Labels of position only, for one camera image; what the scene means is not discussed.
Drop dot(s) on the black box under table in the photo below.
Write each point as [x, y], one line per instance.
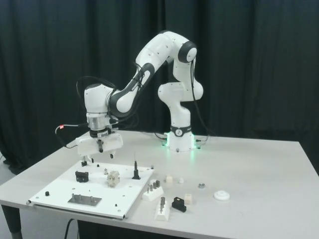
[104, 231]

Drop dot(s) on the black D-SUB plug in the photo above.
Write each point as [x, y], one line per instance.
[179, 203]

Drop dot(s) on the black plug on gripper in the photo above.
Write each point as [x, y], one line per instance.
[100, 145]

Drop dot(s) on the white large gear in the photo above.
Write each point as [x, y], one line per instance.
[221, 195]

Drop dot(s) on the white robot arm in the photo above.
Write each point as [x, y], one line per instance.
[172, 49]

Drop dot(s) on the small white cube holder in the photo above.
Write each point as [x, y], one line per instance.
[188, 198]
[169, 179]

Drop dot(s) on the black curtain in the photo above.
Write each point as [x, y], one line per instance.
[37, 74]

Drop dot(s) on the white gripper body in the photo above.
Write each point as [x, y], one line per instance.
[87, 145]

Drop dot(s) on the metal square peg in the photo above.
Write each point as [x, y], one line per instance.
[162, 201]

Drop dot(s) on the white peg holder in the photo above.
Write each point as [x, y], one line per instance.
[162, 214]
[152, 196]

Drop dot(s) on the dark table leg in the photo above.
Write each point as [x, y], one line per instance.
[11, 221]

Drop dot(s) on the thin metal round peg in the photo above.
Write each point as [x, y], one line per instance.
[150, 188]

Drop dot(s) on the white task board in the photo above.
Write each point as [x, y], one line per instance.
[62, 189]

